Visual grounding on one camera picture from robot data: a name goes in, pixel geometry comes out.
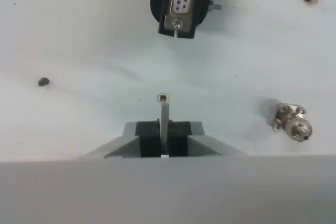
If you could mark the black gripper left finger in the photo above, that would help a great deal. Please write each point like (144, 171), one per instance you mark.
(148, 140)

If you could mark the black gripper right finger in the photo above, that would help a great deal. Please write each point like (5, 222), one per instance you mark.
(179, 140)

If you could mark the metal square peg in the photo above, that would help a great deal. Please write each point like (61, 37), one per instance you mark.
(164, 124)

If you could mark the white task board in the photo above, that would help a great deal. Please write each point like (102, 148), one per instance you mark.
(78, 37)

